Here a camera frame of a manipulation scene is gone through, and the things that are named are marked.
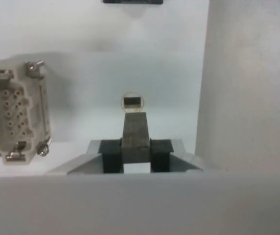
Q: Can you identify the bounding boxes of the white task board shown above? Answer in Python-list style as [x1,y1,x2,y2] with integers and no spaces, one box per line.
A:
[0,0,210,178]

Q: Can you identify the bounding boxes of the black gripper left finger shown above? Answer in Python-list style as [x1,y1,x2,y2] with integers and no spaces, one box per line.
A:
[46,139,125,175]

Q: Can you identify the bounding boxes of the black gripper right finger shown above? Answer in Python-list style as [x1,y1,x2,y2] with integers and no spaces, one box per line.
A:
[149,139,204,175]

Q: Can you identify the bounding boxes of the metal square peg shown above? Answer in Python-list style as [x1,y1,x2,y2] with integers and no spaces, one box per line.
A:
[121,112,152,165]

